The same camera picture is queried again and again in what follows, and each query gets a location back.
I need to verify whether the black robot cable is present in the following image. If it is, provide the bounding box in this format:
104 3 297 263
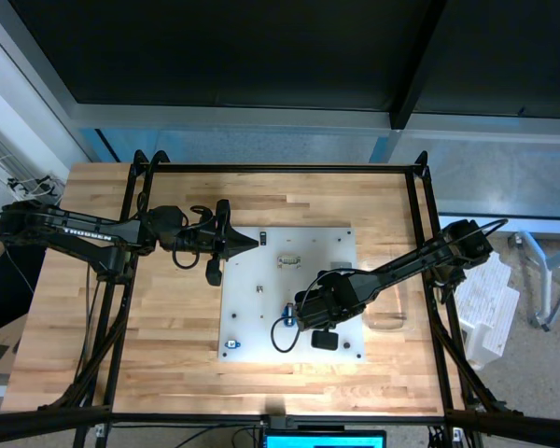
171 242 203 271
270 315 305 355

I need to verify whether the white foam block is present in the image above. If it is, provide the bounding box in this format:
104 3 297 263
451 254 523 373

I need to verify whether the blue round holder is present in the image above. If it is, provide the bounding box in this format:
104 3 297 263
280 301 298 329

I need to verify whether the laptop screen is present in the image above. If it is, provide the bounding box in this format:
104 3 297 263
259 428 388 448

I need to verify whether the white taskboard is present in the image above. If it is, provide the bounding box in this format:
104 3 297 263
217 225 368 365

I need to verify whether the clear plastic tub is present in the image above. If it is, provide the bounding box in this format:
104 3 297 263
359 259 411 333

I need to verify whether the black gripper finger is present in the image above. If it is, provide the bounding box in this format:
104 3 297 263
227 242 259 259
227 227 259 244

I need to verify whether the cardboard box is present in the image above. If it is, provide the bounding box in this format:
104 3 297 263
0 311 30 374

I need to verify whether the black aluminium frame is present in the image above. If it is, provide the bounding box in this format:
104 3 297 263
0 148 560 448

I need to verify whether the grey metal stand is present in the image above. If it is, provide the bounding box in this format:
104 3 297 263
507 231 560 333

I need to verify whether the black table-level camera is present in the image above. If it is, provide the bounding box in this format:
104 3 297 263
259 404 296 430

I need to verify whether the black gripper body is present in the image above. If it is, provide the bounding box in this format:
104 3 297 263
310 328 341 351
175 199 232 287

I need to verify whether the cable bundle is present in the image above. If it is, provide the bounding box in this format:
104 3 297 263
4 173 62 200

